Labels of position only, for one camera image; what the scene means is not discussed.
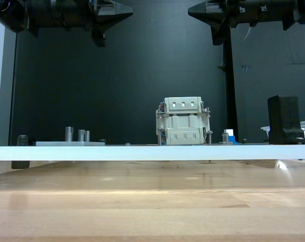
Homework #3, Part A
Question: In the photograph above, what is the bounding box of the beige HAN10E connector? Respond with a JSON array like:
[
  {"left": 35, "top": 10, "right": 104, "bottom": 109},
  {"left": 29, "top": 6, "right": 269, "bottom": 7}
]
[{"left": 156, "top": 96, "right": 211, "bottom": 118}]

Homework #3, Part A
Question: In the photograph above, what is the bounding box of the white board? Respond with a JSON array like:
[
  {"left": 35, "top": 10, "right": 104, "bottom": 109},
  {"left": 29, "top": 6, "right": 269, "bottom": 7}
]
[{"left": 0, "top": 141, "right": 305, "bottom": 162}]

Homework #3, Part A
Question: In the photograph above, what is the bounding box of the small silver connector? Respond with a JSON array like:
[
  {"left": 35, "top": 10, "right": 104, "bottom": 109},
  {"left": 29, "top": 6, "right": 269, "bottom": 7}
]
[{"left": 219, "top": 133, "right": 233, "bottom": 145}]

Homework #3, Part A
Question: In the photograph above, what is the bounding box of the black threaded bolt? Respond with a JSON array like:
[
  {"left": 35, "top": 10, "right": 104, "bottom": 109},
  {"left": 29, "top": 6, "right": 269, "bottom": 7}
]
[{"left": 11, "top": 135, "right": 31, "bottom": 170}]

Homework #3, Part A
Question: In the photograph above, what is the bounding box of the black wall post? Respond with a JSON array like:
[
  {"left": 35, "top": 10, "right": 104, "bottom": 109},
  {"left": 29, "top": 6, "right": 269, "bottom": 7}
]
[{"left": 220, "top": 26, "right": 238, "bottom": 145}]

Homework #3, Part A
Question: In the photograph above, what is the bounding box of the grey metal plate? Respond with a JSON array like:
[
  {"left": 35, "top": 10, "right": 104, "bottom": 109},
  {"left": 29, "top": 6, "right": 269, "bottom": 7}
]
[{"left": 35, "top": 141, "right": 106, "bottom": 147}]

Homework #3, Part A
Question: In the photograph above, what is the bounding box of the grey partition frame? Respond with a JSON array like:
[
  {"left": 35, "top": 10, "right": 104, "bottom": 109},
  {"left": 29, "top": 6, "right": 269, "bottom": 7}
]
[{"left": 0, "top": 17, "right": 17, "bottom": 147}]

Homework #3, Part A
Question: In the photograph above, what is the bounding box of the beige connector hub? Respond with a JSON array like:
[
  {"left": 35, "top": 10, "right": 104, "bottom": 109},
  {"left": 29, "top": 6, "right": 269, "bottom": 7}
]
[{"left": 156, "top": 115, "right": 214, "bottom": 146}]

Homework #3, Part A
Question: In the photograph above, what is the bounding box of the blue white connector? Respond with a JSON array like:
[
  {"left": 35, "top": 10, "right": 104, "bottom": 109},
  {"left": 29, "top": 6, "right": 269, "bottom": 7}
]
[{"left": 224, "top": 129, "right": 236, "bottom": 144}]

